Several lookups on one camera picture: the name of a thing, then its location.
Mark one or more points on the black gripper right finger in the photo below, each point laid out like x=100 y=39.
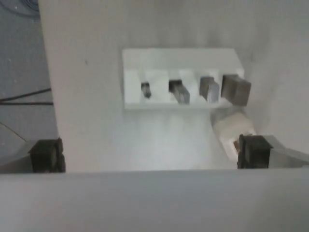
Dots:
x=253 y=152

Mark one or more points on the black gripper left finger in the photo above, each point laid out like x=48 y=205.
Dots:
x=48 y=157

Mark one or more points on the white Ethernet plug holder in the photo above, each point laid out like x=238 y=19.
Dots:
x=231 y=120

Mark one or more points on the large metal square peg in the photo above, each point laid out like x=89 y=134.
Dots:
x=240 y=93

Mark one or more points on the medium metal square peg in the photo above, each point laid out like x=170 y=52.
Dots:
x=210 y=89

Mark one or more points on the small metal square peg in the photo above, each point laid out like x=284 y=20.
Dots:
x=179 y=93

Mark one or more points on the thin metal square peg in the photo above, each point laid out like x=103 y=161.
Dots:
x=145 y=90

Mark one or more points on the white square peg holder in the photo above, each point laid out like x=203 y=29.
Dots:
x=169 y=60

